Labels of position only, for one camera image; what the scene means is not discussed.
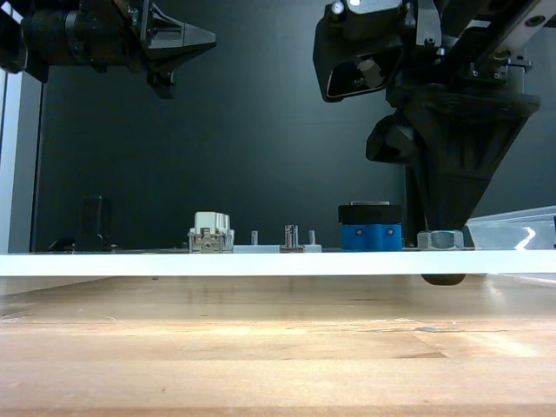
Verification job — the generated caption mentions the grey wall frame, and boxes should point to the grey wall frame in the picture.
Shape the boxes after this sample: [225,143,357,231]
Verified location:
[0,69,44,255]

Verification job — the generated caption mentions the silver M12 hex nut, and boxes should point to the silver M12 hex nut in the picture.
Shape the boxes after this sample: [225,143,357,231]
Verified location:
[416,229,466,252]

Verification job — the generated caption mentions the blue clamp with black cap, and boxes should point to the blue clamp with black cap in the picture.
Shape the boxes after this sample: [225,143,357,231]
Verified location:
[337,201,403,251]

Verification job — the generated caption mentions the grey connector housing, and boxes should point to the grey connector housing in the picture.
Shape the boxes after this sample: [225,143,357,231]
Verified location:
[187,211,235,255]

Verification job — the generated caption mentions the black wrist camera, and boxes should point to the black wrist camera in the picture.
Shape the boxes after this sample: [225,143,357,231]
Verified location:
[312,0,407,104]

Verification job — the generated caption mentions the white board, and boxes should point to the white board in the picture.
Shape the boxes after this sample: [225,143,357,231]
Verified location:
[0,246,556,278]

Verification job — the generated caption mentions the small silver connector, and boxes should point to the small silver connector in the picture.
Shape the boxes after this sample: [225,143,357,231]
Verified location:
[280,223,308,254]

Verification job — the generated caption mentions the clear plastic tub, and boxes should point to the clear plastic tub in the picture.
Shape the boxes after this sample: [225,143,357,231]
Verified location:
[464,204,556,286]

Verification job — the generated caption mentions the aluminium block with pins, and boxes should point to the aluminium block with pins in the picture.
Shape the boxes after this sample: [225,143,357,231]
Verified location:
[234,229,322,255]

